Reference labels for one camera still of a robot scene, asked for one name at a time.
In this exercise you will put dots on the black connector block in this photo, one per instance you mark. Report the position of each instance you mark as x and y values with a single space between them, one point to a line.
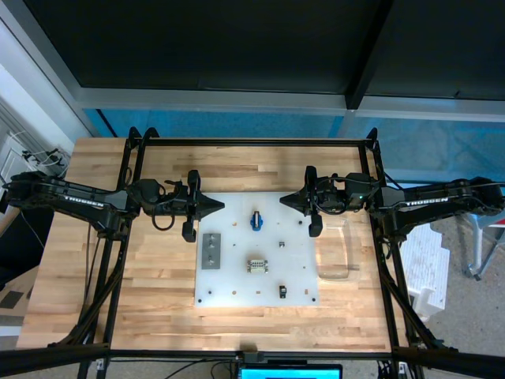
283 291

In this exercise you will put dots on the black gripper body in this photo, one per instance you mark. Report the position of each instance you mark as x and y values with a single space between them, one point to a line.
327 199
191 201

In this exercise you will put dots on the black aluminium frame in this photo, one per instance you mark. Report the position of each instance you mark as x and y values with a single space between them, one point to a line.
252 142

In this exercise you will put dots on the blue connector holder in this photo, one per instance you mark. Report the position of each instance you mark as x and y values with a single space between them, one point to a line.
256 222

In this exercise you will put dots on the white foam packaging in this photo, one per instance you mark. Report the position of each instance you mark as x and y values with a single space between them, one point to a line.
426 268

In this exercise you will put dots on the black table level camera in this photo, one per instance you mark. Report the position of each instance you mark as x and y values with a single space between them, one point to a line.
249 355

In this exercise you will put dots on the beige HAN10E connector insert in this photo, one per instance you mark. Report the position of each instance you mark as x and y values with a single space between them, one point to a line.
258 267

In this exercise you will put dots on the grey metal plate with posts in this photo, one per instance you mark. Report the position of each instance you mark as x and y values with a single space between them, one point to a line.
211 256

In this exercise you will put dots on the grey metal stand legs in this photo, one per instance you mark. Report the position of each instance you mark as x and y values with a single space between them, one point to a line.
479 245

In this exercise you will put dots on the black wall post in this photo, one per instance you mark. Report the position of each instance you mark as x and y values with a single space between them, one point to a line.
367 51

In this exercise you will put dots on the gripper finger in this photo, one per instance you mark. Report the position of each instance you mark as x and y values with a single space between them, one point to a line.
207 210
298 196
298 207
207 200

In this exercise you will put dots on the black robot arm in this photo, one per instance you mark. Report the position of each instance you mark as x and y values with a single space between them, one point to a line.
426 203
83 201

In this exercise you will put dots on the blue laptop screen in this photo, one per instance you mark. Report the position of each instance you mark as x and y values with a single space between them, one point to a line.
290 373

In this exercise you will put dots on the white taskboard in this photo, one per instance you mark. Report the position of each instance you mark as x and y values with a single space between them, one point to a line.
236 276

